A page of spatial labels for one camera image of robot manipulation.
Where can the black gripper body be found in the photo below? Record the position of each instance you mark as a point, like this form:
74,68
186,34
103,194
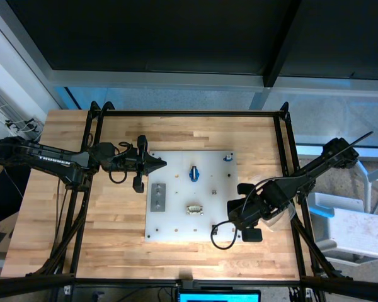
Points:
141,163
252,210

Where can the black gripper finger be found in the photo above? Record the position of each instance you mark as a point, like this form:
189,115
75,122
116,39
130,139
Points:
234,217
153,167
234,206
154,159

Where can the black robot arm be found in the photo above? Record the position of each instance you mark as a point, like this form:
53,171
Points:
318,166
50,158

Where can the grey metal bar plate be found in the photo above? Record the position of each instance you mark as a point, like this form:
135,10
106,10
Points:
153,196

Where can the white taskboard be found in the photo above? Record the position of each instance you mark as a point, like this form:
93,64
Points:
176,226

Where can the clear plastic tub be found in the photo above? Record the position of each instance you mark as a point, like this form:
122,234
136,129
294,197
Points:
282,220

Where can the large blue connector socket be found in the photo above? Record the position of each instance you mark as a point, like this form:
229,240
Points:
190,176

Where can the beige connector housing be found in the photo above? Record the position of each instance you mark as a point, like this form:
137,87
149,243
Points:
195,210

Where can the small blue white connector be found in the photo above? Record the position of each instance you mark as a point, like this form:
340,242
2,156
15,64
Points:
225,159

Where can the blue lit screen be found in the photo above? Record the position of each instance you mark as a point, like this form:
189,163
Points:
217,297

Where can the white step stool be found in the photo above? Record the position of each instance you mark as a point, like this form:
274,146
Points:
359,229

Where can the black metal frame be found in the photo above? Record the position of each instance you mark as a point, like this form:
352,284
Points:
285,141

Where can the black table camera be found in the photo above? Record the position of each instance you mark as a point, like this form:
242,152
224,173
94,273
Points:
188,284

